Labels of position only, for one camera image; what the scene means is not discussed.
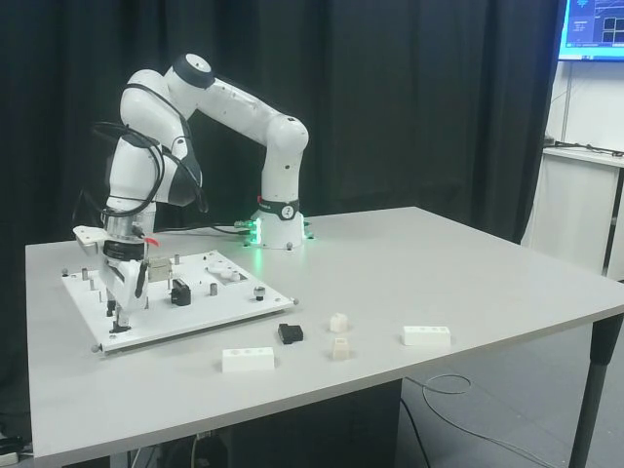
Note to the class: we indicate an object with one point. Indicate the blue screen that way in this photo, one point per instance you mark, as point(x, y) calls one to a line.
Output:
point(592, 29)

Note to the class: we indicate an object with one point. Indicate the metal square block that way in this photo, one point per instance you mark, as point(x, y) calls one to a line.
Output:
point(160, 271)

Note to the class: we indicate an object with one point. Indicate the black curtain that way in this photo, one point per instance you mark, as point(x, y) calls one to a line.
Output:
point(439, 97)

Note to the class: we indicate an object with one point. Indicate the black D-SUB plug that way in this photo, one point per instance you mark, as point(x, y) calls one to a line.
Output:
point(290, 334)

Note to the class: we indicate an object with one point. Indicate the white cabinet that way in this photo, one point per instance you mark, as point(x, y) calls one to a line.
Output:
point(580, 209)

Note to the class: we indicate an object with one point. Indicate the long white holder with holes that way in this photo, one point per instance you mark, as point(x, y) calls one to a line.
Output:
point(247, 360)
point(425, 336)

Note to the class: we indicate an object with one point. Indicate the round metal knurled connector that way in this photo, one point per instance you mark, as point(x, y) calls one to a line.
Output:
point(258, 294)

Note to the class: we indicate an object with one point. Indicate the black table leg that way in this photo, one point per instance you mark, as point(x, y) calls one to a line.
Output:
point(597, 375)

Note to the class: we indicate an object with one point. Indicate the black box under table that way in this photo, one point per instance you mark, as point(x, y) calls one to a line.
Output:
point(302, 424)

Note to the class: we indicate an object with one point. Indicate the black boxy plug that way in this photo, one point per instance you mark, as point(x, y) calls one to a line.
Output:
point(180, 292)

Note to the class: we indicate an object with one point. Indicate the white task board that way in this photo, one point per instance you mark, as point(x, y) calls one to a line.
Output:
point(205, 304)

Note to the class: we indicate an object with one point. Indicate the small cream holder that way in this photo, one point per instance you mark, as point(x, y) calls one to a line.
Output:
point(339, 350)

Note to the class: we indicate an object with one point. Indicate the white gear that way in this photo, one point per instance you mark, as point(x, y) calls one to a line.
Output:
point(215, 268)
point(232, 277)

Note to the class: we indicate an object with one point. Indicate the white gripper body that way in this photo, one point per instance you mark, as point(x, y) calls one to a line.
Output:
point(124, 283)

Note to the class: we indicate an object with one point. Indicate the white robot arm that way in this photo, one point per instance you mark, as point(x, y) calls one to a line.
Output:
point(234, 107)

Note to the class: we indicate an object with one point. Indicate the small white holder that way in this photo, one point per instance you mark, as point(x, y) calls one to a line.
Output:
point(339, 323)

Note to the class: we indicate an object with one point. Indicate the flat white mounting plate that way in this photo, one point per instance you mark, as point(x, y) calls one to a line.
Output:
point(89, 234)

